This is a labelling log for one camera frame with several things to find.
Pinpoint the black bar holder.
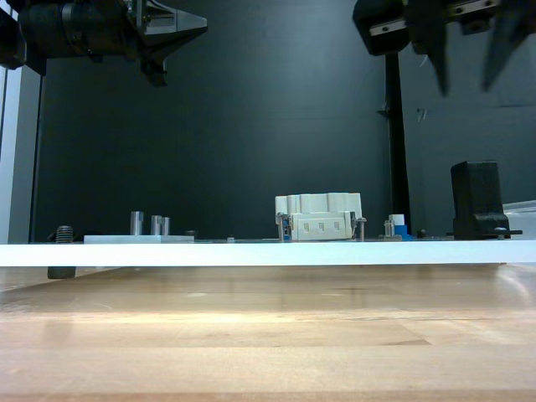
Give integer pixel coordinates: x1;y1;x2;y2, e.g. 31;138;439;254
446;160;523;241

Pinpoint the white taskboard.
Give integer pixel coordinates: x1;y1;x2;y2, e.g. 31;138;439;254
0;241;536;268

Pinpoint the clear plastic tub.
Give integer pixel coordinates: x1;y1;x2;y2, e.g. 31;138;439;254
501;199;536;242

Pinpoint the small blue white socket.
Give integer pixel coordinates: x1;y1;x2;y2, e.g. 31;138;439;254
388;213;410;241

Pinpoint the beige connector housing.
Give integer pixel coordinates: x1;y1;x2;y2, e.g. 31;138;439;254
274;192;369;243

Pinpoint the grey metal plate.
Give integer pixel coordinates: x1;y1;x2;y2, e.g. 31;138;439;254
83;234;196;245

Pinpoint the black board foot screw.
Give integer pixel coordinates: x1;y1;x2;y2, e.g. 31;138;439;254
47;224;77;281

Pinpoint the black aluminium frame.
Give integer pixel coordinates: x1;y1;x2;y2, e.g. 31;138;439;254
376;53;412;235

